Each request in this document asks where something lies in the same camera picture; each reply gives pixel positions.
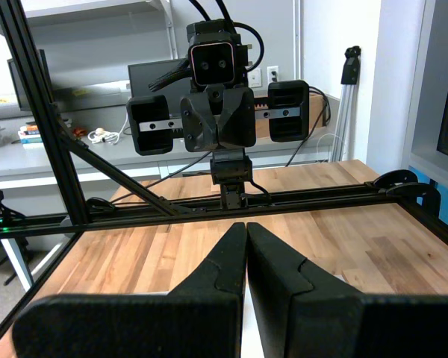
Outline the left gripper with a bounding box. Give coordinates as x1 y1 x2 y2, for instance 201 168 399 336
126 79 310 157

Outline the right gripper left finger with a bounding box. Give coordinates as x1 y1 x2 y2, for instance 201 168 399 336
13 222 246 358

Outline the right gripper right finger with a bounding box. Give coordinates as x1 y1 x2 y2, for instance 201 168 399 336
247 222 448 358

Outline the black computer monitor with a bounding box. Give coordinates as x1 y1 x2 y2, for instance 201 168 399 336
6 49 55 113
128 59 192 110

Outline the grey desk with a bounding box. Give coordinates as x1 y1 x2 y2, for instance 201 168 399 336
0 100 343 187

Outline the white table leg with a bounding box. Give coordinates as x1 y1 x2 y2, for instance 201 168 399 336
0 237 35 292

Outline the black equipment with green light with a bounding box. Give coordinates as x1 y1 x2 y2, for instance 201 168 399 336
0 175 29 269

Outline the stack of books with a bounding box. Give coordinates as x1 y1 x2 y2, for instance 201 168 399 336
17 125 46 145

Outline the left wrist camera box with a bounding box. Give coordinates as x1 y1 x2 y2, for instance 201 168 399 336
188 41 236 87

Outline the black braided cable bundle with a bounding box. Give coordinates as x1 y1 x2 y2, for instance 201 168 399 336
148 61 192 93

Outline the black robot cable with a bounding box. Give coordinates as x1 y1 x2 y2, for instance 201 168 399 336
231 22 266 72
244 178 274 198
187 0 214 22
214 0 235 23

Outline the black power cable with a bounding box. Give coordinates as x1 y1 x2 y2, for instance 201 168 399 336
285 86 330 168

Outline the black frame rail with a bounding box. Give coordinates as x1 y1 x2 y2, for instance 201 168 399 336
0 184 406 239
395 196 448 259
0 230 84 351

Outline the black frame brace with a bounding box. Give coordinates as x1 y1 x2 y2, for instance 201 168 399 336
55 122 190 218

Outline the white coiled cable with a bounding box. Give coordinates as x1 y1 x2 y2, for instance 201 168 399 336
86 127 121 145

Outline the black corner bracket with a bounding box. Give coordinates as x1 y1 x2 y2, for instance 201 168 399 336
364 169 420 189
386 181 443 216
84 196 117 216

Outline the black frame post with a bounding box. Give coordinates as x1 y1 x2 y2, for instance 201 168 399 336
0 0 93 229

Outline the white wall shelf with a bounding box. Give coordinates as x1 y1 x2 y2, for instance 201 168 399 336
0 0 175 60

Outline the grey window frame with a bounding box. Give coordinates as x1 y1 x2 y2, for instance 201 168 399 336
402 0 448 180

